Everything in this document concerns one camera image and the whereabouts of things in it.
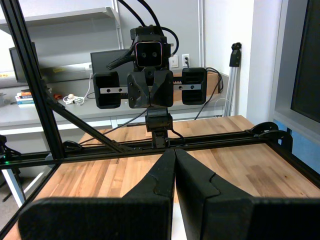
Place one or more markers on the aluminium rail stand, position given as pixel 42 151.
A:
pixel 232 87

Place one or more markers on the grey wall shelf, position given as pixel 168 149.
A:
pixel 62 17

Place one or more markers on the small orange object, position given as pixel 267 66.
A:
pixel 57 96

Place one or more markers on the white table leg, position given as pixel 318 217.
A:
pixel 13 187

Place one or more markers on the white wall outlet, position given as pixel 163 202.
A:
pixel 186 60
pixel 174 61

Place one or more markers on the black computer monitor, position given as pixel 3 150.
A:
pixel 100 62
pixel 17 62

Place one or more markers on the grey desk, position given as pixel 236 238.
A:
pixel 25 115

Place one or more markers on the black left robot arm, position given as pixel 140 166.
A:
pixel 158 120

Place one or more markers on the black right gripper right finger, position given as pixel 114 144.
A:
pixel 250 220

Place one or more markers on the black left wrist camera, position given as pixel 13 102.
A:
pixel 148 53

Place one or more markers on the black metal frame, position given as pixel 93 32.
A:
pixel 30 62

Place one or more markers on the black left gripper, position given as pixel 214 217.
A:
pixel 107 80

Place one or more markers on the brown cardboard box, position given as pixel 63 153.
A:
pixel 215 82

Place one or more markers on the book stack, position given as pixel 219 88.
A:
pixel 25 100

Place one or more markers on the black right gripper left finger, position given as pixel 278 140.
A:
pixel 100 220

